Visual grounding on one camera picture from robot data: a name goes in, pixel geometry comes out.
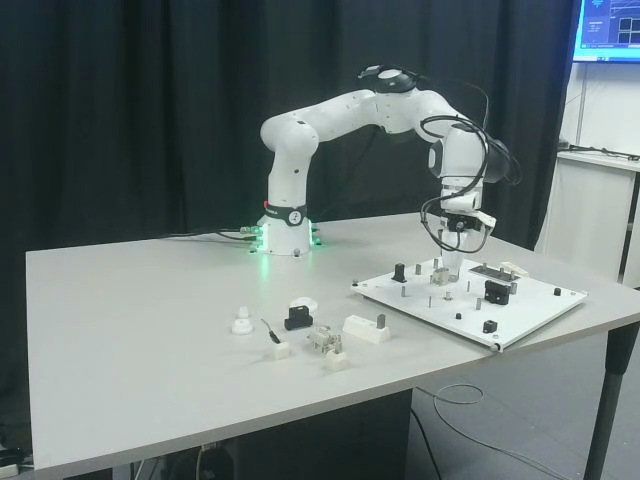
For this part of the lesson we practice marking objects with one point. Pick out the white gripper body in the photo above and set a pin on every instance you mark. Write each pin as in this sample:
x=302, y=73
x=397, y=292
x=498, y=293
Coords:
x=457, y=245

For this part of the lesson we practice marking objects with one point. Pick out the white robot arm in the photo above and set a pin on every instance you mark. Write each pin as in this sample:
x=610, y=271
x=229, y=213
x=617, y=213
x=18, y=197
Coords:
x=295, y=165

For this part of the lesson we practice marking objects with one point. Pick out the metal BNC plug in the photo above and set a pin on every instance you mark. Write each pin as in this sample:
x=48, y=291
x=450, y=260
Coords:
x=381, y=321

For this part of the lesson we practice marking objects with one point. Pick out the white task board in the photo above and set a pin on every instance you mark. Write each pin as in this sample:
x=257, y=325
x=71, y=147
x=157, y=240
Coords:
x=500, y=320

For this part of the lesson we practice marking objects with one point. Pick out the long white holder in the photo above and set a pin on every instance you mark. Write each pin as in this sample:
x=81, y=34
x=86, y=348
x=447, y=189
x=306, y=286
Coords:
x=361, y=330

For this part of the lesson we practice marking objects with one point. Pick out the white cabinet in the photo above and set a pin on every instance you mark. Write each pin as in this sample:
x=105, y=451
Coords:
x=590, y=215

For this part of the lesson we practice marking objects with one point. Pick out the small white holder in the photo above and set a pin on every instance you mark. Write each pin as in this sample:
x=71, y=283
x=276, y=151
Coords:
x=336, y=361
x=277, y=351

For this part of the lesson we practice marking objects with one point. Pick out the black D-SUB plug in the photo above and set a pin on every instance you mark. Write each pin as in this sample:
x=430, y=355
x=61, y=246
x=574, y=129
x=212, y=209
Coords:
x=298, y=317

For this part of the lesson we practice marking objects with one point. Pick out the dark table leg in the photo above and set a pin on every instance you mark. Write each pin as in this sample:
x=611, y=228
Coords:
x=607, y=400

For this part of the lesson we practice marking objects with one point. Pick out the white small gear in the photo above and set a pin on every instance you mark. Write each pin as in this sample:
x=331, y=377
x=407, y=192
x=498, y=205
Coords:
x=244, y=312

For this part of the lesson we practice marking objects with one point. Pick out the white medium gear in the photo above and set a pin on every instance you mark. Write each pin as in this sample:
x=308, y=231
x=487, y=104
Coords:
x=242, y=327

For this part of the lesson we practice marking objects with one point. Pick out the black box under table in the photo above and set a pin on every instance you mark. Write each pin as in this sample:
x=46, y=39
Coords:
x=320, y=440

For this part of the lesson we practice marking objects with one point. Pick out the blue screen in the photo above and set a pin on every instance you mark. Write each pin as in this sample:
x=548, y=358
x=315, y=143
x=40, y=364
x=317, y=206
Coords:
x=607, y=30

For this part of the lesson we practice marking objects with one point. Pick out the black curtain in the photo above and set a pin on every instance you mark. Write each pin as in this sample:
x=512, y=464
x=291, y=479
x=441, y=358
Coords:
x=150, y=100

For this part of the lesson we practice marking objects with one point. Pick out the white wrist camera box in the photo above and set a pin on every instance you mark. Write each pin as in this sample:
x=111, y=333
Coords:
x=462, y=202

